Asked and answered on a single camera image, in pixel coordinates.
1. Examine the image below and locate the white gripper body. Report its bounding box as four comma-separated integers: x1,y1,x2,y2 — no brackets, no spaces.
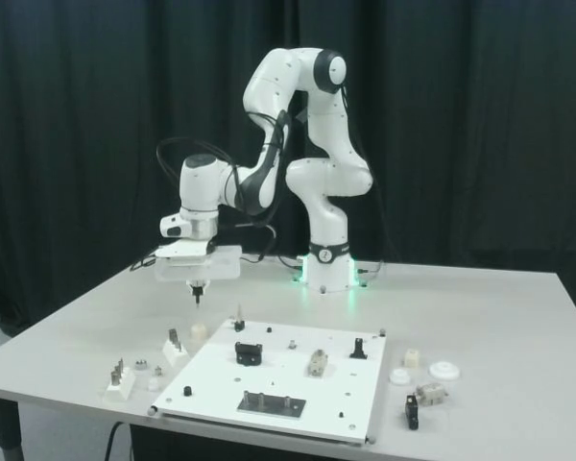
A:
154,247,243,283

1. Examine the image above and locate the white square peg holder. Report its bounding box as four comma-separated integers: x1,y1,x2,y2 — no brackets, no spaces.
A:
161,338,190,370

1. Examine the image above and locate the white task board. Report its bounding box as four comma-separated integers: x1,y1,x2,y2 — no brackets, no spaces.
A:
146,316,391,446

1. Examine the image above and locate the white round peg holder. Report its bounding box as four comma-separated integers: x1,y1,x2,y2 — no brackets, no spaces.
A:
103,373,137,402

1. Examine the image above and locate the black cabinet under table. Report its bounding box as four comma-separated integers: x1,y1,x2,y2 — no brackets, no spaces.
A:
130,422,369,461

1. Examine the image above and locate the black curtain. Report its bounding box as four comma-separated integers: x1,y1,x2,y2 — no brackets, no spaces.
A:
0,0,576,332

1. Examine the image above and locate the black Ethernet plug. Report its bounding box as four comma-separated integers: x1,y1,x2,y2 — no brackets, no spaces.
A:
404,392,421,429

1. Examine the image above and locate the white large gear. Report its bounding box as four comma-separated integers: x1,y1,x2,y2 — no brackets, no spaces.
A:
427,360,462,382

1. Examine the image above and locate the dark table leg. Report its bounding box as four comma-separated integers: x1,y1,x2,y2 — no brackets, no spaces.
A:
0,396,20,461

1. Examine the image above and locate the black base cable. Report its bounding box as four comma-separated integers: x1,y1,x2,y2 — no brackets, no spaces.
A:
242,223,313,270
354,261,383,289

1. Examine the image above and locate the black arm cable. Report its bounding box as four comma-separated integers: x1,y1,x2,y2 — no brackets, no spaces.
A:
128,109,292,271

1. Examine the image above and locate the black floor cable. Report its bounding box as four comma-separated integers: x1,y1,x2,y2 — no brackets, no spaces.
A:
106,421,133,461

